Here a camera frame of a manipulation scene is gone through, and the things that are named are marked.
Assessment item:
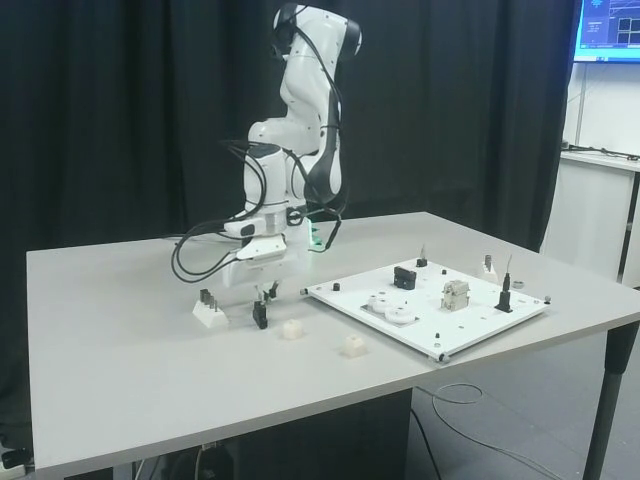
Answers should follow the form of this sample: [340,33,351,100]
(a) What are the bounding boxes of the white large gear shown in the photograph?
[366,294,395,319]

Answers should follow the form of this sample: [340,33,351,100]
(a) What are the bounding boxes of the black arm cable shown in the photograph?
[170,9,347,288]

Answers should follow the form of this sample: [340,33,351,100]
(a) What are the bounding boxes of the white task board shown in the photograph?
[298,252,553,363]

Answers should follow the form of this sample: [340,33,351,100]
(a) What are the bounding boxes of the black USB plug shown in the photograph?
[493,252,516,314]

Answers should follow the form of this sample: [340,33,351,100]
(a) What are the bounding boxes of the blue screen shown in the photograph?
[573,0,640,64]

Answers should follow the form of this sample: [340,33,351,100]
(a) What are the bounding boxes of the grey metal waterproof plug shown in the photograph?
[439,279,473,312]

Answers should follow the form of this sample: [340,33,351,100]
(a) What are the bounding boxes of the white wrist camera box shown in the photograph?
[223,218,262,240]

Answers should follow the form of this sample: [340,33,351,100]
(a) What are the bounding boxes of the dark table leg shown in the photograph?
[583,327,629,480]

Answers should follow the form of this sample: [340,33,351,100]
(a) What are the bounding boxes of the black D-SUB plug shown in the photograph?
[392,266,418,292]

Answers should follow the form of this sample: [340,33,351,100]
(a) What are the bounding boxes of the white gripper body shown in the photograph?
[221,251,290,291]

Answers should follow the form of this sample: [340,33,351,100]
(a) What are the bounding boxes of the thin black rod on wire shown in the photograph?
[321,210,346,252]

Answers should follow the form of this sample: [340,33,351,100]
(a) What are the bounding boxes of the black curtain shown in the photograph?
[0,0,584,451]

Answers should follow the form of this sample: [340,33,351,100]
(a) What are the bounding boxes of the white medium gear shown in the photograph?
[384,305,414,327]

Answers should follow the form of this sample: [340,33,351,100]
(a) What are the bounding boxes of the black cables on cabinet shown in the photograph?
[559,141,640,162]

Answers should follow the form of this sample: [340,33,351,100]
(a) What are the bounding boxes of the white cabinet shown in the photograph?
[541,147,640,290]

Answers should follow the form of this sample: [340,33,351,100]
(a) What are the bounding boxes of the grey floor cable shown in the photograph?
[424,381,640,480]

